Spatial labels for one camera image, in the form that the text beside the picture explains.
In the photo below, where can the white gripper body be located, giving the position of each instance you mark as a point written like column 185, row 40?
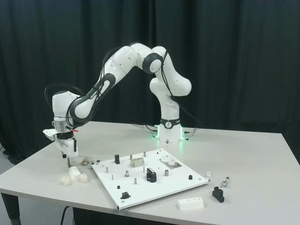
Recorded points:
column 68, row 146

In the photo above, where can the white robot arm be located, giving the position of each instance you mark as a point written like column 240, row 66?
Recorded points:
column 122, row 61

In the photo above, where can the long white peg holder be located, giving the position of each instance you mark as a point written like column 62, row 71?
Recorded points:
column 74, row 173

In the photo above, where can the thick metal round peg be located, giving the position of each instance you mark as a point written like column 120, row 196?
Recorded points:
column 166, row 172

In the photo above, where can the black round plug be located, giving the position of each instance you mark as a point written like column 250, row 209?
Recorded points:
column 190, row 177

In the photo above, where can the clear Ethernet plug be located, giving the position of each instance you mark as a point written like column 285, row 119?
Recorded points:
column 86, row 160

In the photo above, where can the small white cube holder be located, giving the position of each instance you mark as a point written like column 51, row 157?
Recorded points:
column 65, row 182
column 82, row 178

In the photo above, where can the small black USB plug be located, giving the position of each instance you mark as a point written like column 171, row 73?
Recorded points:
column 96, row 162

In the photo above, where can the black rectangular plug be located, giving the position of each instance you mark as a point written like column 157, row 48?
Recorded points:
column 117, row 159

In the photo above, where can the metal BNC plug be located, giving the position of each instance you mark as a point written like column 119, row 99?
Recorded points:
column 127, row 173

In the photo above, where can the dark table leg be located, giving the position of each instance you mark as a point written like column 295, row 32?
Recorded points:
column 9, row 208

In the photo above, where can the white task board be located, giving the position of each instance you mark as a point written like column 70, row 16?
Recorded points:
column 145, row 187

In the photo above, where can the black D-SUB plug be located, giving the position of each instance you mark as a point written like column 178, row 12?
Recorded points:
column 218, row 194
column 151, row 175

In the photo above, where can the white large gear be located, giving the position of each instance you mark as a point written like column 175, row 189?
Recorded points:
column 165, row 159

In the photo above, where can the white medium gear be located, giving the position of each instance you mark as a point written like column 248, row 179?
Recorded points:
column 170, row 162

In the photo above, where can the wide white holder with holes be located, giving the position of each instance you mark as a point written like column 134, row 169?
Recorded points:
column 190, row 203

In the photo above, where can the white small gear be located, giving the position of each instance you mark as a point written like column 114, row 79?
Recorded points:
column 207, row 174

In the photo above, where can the black curtain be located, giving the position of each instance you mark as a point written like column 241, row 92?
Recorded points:
column 234, row 58

